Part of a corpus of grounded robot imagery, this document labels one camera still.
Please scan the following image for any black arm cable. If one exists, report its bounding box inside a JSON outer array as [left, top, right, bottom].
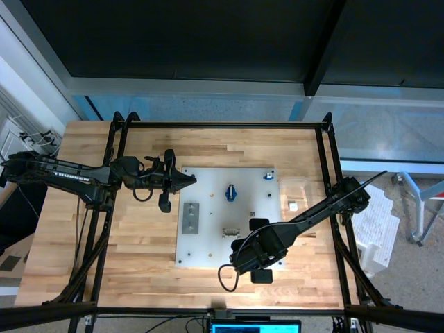
[[133, 187, 155, 203], [217, 264, 241, 293]]

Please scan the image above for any black camera box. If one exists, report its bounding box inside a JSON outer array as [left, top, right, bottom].
[[207, 302, 232, 319]]

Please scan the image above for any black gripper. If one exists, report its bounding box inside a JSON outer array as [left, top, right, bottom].
[[249, 217, 277, 284], [145, 148, 198, 213]]

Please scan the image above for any black room pillar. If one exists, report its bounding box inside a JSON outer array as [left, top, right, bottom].
[[303, 0, 348, 97]]

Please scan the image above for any grey metal stand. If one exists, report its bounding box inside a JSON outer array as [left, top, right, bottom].
[[391, 171, 444, 248]]

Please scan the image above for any laptop screen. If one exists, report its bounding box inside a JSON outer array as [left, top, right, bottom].
[[207, 319, 302, 333]]

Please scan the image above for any blue connector holder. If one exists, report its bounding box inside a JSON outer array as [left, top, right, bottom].
[[223, 183, 239, 203]]

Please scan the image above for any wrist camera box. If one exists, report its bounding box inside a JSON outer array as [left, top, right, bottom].
[[230, 246, 251, 273]]

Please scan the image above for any white task board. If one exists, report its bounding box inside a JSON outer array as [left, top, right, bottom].
[[175, 166, 286, 270]]

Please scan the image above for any grey metal peg plate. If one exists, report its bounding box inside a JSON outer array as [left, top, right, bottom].
[[180, 202, 201, 236]]

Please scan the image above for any black cable bundle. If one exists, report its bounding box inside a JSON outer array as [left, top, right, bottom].
[[19, 130, 58, 148]]

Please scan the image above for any white foam block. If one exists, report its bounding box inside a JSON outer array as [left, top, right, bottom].
[[352, 183, 400, 279]]

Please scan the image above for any clear plastic tub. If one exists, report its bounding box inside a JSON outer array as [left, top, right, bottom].
[[278, 176, 311, 218]]

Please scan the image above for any cardboard box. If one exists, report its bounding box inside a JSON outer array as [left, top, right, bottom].
[[0, 232, 35, 278]]

